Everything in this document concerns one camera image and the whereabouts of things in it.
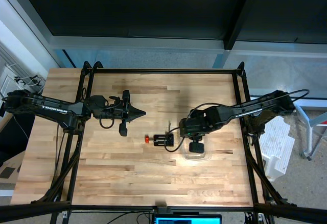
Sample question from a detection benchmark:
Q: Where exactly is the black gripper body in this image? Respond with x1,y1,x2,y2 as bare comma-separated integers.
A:
109,90,131,137
189,135,205,154

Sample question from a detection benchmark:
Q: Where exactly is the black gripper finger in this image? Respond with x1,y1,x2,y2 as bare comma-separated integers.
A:
128,103,147,114
127,113,147,123

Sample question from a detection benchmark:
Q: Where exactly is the clear plastic tub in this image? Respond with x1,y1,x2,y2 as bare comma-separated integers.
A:
180,129,213,161

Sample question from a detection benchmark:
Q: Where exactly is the black clamp with red knob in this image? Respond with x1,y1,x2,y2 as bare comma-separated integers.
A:
144,133,175,148

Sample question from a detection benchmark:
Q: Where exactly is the laptop screen with blue edge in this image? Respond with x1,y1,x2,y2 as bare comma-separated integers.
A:
152,213,222,224

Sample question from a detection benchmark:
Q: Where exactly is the white foam packing block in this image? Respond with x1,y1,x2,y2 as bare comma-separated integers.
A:
258,118,296,183

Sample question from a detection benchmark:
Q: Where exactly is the power strip with plugs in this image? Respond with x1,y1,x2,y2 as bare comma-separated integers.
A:
13,73,44,88

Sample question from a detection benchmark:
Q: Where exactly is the grey metal stand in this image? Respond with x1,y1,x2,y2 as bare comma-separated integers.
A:
293,98,327,161

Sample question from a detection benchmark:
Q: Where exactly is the brown cardboard box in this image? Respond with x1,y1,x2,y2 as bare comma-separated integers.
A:
0,150,26,184

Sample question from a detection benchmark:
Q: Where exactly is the black room column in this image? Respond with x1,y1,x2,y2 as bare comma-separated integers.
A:
224,0,255,51

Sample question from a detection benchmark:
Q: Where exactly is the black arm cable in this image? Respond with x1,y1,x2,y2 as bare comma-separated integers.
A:
99,111,115,130
164,131,185,154

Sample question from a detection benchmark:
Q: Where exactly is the black metal table frame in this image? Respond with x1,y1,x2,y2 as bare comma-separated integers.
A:
0,60,327,224

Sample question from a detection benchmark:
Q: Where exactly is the black low camera mount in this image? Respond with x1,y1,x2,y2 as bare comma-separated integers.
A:
153,201,171,214

